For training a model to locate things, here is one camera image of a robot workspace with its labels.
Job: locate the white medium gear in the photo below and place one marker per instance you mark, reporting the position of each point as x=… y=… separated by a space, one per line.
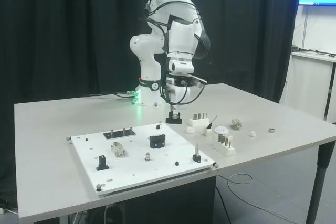
x=190 y=129

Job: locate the beige waterproof plug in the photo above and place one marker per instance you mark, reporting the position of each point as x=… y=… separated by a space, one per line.
x=236 y=124

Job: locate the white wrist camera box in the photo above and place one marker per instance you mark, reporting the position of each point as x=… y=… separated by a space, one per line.
x=181 y=66

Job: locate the medium metal round peg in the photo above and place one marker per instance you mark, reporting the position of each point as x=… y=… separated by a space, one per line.
x=199 y=116

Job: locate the black curtain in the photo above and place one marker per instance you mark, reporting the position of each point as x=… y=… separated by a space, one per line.
x=65 y=30

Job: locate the flat white mounting plate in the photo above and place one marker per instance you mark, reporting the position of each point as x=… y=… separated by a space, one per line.
x=198 y=78

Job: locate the white peg holder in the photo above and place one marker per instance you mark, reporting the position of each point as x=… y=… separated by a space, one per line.
x=225 y=149
x=198 y=123

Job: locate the metal BNC plug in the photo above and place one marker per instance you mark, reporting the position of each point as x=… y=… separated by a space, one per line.
x=147 y=155

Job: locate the black table leg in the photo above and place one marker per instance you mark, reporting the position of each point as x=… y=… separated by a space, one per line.
x=321 y=176

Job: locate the white small gear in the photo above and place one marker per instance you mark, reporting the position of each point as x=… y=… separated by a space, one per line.
x=252 y=134

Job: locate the medium metal square peg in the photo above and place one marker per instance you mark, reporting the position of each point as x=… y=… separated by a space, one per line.
x=224 y=140

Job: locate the large metal square peg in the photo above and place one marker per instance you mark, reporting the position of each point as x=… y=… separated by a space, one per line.
x=219 y=138

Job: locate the large metal round peg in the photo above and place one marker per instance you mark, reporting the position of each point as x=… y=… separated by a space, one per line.
x=195 y=116

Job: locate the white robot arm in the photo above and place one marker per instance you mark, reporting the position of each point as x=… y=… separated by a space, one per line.
x=181 y=35

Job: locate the small white plug holder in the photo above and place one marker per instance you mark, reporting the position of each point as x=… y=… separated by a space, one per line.
x=207 y=132

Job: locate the black box under table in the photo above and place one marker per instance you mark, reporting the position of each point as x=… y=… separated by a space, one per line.
x=157 y=203

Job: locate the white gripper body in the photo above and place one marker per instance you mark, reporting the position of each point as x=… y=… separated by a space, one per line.
x=180 y=95

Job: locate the white task board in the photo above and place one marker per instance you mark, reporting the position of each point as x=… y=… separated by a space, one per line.
x=139 y=166

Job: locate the metal bolt nut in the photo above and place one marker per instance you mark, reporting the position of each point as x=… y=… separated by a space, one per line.
x=271 y=130

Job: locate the white large gear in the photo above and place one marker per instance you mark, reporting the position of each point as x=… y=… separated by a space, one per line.
x=221 y=131

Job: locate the white cabinet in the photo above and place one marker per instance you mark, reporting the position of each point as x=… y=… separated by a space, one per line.
x=312 y=85

